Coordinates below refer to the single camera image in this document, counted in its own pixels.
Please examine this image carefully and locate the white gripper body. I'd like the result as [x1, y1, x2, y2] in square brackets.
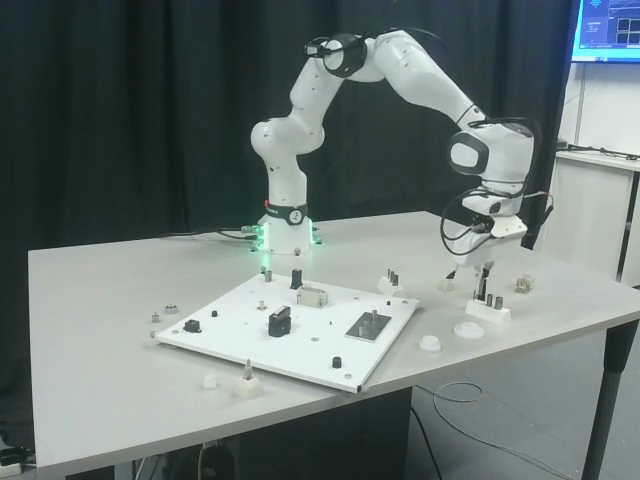
[444, 232, 501, 275]

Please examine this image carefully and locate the white round peg holder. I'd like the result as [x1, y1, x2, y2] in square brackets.
[464, 298, 512, 326]

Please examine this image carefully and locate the black rod with red tag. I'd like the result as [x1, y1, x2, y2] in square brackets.
[519, 189, 555, 250]

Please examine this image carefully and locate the white cabinet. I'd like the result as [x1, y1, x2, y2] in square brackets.
[552, 144, 640, 289]

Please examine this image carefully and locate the white task board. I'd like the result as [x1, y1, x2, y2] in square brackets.
[154, 272, 421, 395]

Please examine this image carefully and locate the black table leg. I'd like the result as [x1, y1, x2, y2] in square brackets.
[582, 319, 634, 480]

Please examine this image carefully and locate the white bolt holder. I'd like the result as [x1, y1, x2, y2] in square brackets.
[234, 373, 261, 400]

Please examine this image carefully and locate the blue screen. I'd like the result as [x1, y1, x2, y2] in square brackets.
[570, 0, 640, 65]

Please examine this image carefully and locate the black curtain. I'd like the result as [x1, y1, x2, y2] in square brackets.
[0, 0, 574, 451]

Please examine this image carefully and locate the white power strip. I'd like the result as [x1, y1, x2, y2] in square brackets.
[0, 444, 34, 476]

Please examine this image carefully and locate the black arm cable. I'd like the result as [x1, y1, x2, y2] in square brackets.
[438, 115, 545, 257]

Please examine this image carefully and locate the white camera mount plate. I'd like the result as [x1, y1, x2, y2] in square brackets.
[489, 217, 528, 239]

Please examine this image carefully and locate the grey looped cable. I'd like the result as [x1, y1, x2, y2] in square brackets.
[430, 382, 484, 407]

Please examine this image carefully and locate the black cable under table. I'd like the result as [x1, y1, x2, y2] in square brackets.
[408, 399, 451, 480]

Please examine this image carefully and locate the black base cable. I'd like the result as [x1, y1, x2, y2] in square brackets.
[167, 225, 266, 241]

